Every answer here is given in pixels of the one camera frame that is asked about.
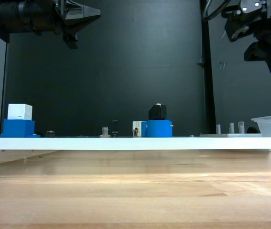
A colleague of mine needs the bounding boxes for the white cube block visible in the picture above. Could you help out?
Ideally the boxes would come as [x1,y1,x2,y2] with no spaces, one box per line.
[7,104,33,121]

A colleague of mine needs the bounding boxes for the grey metal peg plate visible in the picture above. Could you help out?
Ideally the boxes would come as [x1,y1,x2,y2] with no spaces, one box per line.
[199,133,262,138]

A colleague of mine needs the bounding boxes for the small black upright connector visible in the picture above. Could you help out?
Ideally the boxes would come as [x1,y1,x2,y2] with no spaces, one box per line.
[111,120,120,138]

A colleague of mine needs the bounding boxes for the blue square holder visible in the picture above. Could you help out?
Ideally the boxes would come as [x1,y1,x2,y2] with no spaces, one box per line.
[0,119,41,138]

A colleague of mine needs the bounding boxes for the beige rectangular connector housing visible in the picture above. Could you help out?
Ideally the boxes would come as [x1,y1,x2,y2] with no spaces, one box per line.
[131,121,148,138]

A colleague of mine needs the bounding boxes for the black D-sub connector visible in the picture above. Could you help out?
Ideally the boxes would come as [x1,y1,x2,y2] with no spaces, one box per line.
[148,103,167,120]

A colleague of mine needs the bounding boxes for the white task board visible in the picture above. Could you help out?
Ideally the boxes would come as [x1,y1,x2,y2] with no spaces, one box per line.
[0,137,271,151]

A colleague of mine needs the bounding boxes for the blue round connector holder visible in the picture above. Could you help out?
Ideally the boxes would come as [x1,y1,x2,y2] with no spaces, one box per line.
[141,120,173,138]

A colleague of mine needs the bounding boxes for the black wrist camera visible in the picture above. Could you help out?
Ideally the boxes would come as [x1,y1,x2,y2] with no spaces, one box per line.
[222,0,268,43]

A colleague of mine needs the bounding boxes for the black wall post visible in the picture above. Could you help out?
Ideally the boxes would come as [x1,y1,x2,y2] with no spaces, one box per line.
[198,0,217,135]

